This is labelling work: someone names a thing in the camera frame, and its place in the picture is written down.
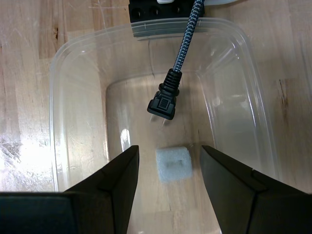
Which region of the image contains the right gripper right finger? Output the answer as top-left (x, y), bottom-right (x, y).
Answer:
top-left (199, 145), bottom-right (312, 234)

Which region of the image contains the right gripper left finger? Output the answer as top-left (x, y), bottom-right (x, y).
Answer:
top-left (0, 145), bottom-right (140, 234)

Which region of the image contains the black plug with braided cord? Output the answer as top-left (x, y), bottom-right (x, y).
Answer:
top-left (147, 0), bottom-right (206, 127)

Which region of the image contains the white foam block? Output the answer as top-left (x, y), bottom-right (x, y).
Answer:
top-left (155, 146), bottom-right (193, 185)

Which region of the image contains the clear plastic tub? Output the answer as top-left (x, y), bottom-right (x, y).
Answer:
top-left (48, 16), bottom-right (281, 234)

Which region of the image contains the black vise with red knob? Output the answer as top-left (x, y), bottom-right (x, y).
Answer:
top-left (128, 0), bottom-right (207, 41)

